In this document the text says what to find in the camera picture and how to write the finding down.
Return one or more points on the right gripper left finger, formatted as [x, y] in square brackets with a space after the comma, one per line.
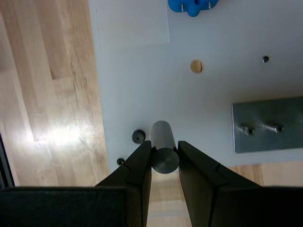
[82, 205]

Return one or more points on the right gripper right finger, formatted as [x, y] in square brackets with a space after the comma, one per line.
[236, 205]

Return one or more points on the metal cylinder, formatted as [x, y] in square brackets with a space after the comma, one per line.
[163, 142]

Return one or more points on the small black screw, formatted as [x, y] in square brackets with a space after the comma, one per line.
[120, 161]
[265, 58]

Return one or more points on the grey metal block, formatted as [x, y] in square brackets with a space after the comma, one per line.
[284, 142]

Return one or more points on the black round knob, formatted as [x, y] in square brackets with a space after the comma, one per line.
[138, 136]

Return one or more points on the white board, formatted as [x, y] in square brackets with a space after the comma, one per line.
[201, 94]

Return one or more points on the black metal frame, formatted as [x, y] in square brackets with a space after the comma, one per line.
[4, 165]

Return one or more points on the blue connector mount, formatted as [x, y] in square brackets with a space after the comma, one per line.
[193, 10]

